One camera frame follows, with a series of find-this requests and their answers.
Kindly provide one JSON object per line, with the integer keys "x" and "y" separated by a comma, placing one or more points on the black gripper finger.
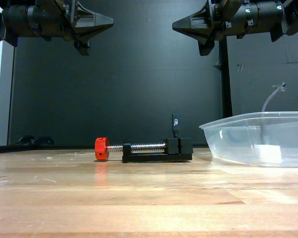
{"x": 196, "y": 22}
{"x": 99, "y": 21}
{"x": 201, "y": 34}
{"x": 89, "y": 33}

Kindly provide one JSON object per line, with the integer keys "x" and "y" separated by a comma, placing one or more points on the black USB-C socket adapter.
{"x": 176, "y": 124}

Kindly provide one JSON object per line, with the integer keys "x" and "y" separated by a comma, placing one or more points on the black vise with orange knob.
{"x": 178, "y": 148}

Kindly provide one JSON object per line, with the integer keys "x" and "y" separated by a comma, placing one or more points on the clear plastic tub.
{"x": 238, "y": 148}

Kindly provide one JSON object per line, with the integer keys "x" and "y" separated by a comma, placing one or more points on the white foam block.
{"x": 268, "y": 155}

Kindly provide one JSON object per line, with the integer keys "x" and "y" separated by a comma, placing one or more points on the black wall post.
{"x": 225, "y": 86}

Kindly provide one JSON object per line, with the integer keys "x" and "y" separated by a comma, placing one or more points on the black aluminium frame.
{"x": 43, "y": 140}

